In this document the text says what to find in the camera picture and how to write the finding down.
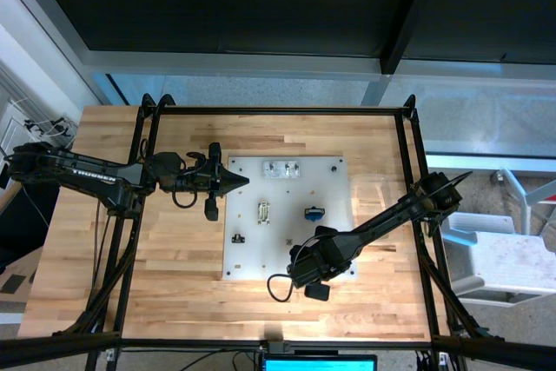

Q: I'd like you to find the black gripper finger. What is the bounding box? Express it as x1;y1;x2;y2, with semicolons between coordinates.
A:
221;179;251;199
221;161;251;182

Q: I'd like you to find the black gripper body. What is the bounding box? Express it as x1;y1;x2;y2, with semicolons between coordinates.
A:
184;142;225;222
304;284;331;302

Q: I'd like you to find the grey connector housing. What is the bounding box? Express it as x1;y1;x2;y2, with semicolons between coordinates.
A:
256;201;272;228

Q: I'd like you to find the clear acrylic pin block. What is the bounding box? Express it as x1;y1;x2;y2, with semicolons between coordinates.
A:
261;160;301;182

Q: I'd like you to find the white board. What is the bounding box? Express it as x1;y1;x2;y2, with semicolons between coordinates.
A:
221;154;359;282

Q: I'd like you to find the blue laptop screen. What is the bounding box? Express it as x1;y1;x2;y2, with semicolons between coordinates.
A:
259;354;378;371

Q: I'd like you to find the clear plastic tub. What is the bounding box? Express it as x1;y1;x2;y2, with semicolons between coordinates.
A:
349;173;393;242

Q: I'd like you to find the white step stool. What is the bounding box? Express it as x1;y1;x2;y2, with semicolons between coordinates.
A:
440;209;556;308

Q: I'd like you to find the brown cardboard box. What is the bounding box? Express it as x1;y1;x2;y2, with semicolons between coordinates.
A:
0;245;44;302

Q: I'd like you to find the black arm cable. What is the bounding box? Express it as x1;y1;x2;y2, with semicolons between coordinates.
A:
171;179;201;210
266;272;301;304

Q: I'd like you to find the small black camera box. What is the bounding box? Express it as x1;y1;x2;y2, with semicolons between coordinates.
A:
265;330;291;354

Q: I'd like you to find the black aluminium frame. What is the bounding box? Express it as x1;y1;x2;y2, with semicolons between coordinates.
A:
0;92;556;371

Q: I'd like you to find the white metal chair frame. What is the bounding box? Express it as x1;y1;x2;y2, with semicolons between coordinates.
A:
489;168;556;236

